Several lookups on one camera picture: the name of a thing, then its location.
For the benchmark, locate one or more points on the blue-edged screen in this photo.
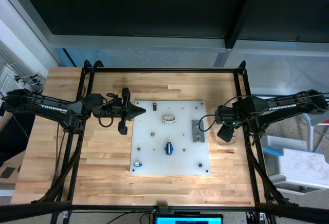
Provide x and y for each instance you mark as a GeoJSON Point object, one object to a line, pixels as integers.
{"type": "Point", "coordinates": [187, 220]}

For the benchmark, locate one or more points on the blue square mount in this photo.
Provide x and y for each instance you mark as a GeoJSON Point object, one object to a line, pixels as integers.
{"type": "Point", "coordinates": [134, 166]}

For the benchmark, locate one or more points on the small black connector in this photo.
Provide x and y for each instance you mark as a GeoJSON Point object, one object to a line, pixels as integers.
{"type": "Point", "coordinates": [154, 106]}

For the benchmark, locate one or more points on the white and blue bin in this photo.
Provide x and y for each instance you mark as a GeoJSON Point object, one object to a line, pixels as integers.
{"type": "Point", "coordinates": [272, 145]}

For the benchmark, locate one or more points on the black metal frame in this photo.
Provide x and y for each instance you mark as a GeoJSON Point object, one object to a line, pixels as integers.
{"type": "Point", "coordinates": [164, 69]}

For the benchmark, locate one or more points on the black camera box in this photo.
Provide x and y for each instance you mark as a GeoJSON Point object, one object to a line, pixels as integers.
{"type": "Point", "coordinates": [163, 206]}

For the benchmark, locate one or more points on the white board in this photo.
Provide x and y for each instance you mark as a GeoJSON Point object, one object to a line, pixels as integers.
{"type": "Point", "coordinates": [180, 162]}

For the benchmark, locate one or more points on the white plastic box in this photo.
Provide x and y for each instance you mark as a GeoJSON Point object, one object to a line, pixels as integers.
{"type": "Point", "coordinates": [303, 167]}

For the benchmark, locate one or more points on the black window pillar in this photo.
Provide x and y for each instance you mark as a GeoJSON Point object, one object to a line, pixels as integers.
{"type": "Point", "coordinates": [239, 10]}

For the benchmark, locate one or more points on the grey metal window sill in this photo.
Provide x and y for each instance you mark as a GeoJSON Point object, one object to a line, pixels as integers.
{"type": "Point", "coordinates": [154, 41]}

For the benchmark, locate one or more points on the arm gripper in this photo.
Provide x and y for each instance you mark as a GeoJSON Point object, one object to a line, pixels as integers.
{"type": "Point", "coordinates": [126, 111]}
{"type": "Point", "coordinates": [226, 131]}

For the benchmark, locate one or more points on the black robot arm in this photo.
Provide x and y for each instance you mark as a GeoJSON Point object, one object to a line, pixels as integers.
{"type": "Point", "coordinates": [51, 107]}
{"type": "Point", "coordinates": [282, 105]}

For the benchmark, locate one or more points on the blue round mount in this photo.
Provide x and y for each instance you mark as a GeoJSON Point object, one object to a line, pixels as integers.
{"type": "Point", "coordinates": [165, 150]}

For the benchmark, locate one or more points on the black flat pad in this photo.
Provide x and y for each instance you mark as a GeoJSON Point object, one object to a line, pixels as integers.
{"type": "Point", "coordinates": [7, 172]}

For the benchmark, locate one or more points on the brown cardboard sheet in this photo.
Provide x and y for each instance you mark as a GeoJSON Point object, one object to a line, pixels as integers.
{"type": "Point", "coordinates": [18, 188]}

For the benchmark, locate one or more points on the white connector housing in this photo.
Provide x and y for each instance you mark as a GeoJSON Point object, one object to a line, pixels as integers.
{"type": "Point", "coordinates": [169, 120]}

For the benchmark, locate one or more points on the grey metal holder block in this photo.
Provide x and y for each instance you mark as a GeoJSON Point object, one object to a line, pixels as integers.
{"type": "Point", "coordinates": [198, 136]}

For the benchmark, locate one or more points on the thick steel cylinder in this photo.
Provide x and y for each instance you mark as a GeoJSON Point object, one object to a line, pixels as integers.
{"type": "Point", "coordinates": [233, 138]}

